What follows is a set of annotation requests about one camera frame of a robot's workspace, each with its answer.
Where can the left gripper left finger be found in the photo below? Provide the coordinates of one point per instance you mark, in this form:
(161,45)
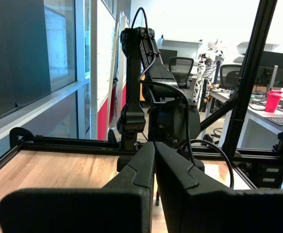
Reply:
(83,211)

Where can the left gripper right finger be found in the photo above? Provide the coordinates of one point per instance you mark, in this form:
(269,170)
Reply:
(216,211)

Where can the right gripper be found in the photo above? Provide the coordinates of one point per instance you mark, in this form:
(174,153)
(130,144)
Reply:
(173,121)

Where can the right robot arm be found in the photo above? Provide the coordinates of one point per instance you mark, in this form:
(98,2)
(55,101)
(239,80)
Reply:
(134,85)

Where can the white lattice stand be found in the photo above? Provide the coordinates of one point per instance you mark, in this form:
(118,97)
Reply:
(203,82)

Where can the black office chair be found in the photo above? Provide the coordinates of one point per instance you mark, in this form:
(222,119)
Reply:
(230,76)
(180,70)

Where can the black computer monitor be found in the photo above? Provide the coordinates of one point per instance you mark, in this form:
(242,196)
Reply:
(167,57)
(280,65)

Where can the white desk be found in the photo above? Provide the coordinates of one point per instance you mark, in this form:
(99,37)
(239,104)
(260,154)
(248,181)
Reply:
(255,117)

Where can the red container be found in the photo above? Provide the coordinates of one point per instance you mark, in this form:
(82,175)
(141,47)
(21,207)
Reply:
(272,100)

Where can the black keyboard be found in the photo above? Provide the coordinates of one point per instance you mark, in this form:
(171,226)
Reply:
(278,121)

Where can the glass window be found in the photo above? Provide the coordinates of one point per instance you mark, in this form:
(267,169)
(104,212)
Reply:
(30,53)

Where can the black frame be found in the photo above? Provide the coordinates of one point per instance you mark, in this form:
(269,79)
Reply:
(243,92)

